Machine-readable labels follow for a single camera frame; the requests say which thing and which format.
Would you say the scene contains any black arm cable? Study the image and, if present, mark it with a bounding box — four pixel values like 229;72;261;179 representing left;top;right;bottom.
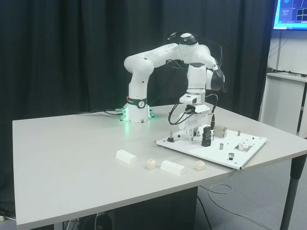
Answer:
166;32;227;96

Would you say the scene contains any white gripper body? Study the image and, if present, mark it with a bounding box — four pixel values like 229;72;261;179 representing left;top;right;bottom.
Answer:
178;112;208;132

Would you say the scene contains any black table cable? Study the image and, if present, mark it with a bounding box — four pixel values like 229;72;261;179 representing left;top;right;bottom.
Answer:
80;108;126;116

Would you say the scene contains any black curtain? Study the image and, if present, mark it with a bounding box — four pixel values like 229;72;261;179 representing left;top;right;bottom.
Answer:
0;0;276;216

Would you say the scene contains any white cabinet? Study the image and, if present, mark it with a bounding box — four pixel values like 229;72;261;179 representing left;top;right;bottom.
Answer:
260;71;307;138

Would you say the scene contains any small white plug holder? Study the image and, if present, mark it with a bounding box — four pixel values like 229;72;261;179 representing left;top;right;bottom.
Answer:
194;160;207;172
145;158;157;170

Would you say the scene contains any long white peg holder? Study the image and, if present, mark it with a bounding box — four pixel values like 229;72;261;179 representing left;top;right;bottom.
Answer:
115;149;138;165
160;160;188;176

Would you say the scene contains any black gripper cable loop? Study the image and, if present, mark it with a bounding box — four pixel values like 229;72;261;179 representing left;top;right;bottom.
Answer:
167;103;189;126

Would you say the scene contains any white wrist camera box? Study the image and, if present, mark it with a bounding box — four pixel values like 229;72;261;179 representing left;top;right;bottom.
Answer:
179;93;202;105

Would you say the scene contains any grey floor cable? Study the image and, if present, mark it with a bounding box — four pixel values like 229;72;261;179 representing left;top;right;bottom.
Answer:
207;183;283;230

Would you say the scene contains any white task board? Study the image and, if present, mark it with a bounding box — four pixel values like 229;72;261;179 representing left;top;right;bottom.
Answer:
153;119;267;171

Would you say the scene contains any black D-SUB plug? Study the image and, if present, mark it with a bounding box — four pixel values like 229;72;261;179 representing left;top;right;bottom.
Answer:
201;126;213;147

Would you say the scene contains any blue screen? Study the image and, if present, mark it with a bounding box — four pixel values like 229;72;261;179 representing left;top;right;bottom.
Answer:
272;0;307;31

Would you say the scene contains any black table leg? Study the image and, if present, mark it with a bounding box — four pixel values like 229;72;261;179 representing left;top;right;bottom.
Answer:
280;157;306;230

